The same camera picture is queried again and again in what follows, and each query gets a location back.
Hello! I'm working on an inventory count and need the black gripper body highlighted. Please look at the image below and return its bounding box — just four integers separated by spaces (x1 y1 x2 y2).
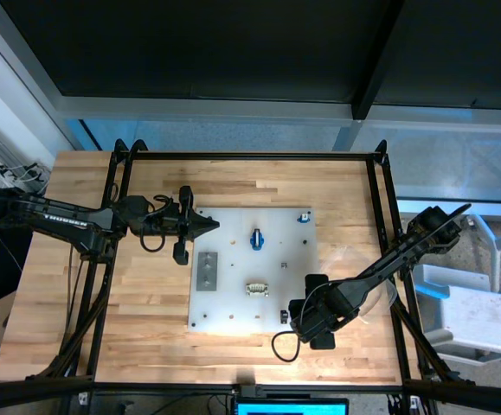
304 273 357 350
145 185 197 266

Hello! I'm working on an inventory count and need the beige connector housing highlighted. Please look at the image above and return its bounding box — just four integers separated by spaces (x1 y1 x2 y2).
245 281 272 297

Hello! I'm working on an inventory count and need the white taskboard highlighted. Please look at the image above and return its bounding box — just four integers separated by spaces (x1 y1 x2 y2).
188 206 321 334

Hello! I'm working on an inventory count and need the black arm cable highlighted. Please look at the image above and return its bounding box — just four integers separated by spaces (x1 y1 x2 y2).
139 194 173 253
271 283 320 364

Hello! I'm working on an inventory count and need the clear plastic tub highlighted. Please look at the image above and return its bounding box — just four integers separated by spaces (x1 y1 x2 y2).
318 244 398 326

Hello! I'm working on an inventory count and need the grey metal bar block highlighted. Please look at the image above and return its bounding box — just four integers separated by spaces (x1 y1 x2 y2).
196 250 220 292

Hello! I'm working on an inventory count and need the white chair frame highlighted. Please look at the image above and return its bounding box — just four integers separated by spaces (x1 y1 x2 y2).
466 214 501 295

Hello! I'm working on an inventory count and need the screen with blue edge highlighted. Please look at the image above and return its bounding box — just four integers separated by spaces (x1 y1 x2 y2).
232 397 350 415

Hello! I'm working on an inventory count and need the blue rod mount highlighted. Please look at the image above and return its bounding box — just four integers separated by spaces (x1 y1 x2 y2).
248 227 266 252

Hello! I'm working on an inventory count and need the black metal frame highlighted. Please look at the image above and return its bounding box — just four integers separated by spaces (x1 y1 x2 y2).
0 137 476 415

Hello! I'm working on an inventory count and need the white step stool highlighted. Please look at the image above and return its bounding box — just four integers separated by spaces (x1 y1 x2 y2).
414 263 501 367

